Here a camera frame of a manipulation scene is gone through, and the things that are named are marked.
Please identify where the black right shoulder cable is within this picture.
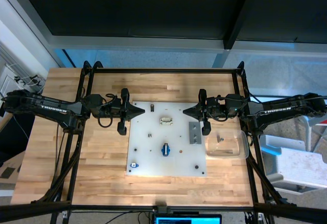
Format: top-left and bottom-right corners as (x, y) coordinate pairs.
(244, 87), (262, 104)

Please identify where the white taskboard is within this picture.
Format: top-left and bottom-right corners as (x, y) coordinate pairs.
(126, 101), (207, 177)

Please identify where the brown cardboard box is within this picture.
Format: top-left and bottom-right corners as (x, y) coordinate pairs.
(0, 150), (26, 185)

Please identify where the clear plastic tub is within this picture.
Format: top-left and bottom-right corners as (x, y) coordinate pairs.
(205, 129), (250, 160)

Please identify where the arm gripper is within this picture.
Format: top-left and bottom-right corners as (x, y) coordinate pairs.
(116, 88), (146, 136)
(183, 88), (218, 136)

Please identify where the grey metal stand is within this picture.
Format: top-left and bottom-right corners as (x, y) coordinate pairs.
(302, 115), (327, 155)

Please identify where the blue clamp mount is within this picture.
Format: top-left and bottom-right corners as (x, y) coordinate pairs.
(160, 143), (172, 158)

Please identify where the grey metal peg block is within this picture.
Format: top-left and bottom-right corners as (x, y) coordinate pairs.
(189, 121), (203, 146)

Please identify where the black white cable bundle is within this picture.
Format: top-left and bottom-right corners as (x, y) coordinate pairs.
(12, 74), (46, 88)

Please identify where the black camera on frame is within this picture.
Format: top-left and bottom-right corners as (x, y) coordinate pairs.
(155, 200), (171, 214)

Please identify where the white metal cart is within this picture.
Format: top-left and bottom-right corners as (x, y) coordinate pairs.
(259, 134), (327, 195)

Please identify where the laptop screen blue edge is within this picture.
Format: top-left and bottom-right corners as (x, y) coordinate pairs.
(152, 213), (222, 224)

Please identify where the black metal frame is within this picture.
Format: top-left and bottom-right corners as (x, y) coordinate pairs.
(0, 60), (327, 224)

